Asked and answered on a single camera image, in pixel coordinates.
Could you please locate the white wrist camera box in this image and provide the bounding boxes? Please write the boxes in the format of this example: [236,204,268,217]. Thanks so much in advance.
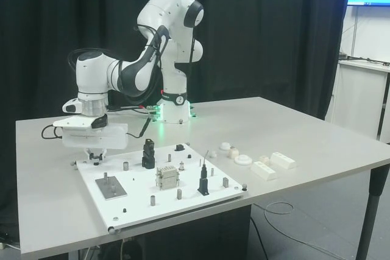
[62,97,82,114]

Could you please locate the beige hanging cable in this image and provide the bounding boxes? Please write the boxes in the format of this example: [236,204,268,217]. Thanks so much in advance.
[119,231,127,260]

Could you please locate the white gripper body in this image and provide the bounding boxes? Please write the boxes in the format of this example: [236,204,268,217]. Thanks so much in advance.
[61,123,129,151]

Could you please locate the black plug with short cable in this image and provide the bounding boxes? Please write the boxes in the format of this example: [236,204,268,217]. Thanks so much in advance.
[197,149,212,197]

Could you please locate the black base cables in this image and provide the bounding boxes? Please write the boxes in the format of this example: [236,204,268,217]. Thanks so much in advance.
[108,106,161,118]

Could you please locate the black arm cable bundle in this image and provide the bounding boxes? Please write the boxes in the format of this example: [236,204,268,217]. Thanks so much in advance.
[67,24,197,105]

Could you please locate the beige rectangular plug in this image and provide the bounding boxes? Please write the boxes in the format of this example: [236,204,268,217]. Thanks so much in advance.
[155,166,180,188]

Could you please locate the black device with cable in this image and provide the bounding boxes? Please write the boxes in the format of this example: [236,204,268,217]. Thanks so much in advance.
[337,54,390,66]

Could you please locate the flat white mounting plate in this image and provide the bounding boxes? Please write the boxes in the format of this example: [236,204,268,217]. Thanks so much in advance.
[52,116,106,130]

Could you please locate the long white peg holder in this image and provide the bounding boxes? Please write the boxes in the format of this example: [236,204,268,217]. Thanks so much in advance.
[251,161,278,181]
[270,152,297,170]

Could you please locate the grey floor cable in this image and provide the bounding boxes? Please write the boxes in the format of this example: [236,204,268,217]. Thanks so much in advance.
[252,201,328,260]

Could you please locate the black curtain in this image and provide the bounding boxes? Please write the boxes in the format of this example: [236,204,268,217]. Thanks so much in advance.
[0,0,350,242]

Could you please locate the black table leg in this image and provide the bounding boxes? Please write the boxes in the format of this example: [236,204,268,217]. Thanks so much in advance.
[355,167,385,260]

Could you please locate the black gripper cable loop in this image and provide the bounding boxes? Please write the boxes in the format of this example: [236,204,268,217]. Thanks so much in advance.
[41,124,65,141]

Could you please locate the black floor cable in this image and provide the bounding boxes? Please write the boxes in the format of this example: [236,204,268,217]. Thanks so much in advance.
[250,214,275,260]

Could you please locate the black D-SUB plug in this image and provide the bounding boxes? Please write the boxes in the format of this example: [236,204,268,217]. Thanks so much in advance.
[141,138,157,170]

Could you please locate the white task board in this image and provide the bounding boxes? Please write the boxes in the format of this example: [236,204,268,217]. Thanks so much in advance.
[69,141,249,235]

